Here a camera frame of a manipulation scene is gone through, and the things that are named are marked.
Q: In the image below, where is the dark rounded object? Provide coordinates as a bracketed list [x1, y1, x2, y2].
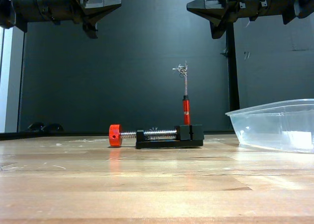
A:
[43, 122, 65, 133]
[26, 122, 46, 132]

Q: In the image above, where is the black vise with red knob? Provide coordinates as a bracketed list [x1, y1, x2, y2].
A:
[108, 124, 205, 150]

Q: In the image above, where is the clear plastic tub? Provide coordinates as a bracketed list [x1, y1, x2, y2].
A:
[225, 98, 314, 154]

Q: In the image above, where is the black frame post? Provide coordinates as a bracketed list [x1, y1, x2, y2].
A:
[220, 19, 240, 112]

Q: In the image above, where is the black frame rail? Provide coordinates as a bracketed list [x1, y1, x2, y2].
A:
[0, 131, 236, 140]

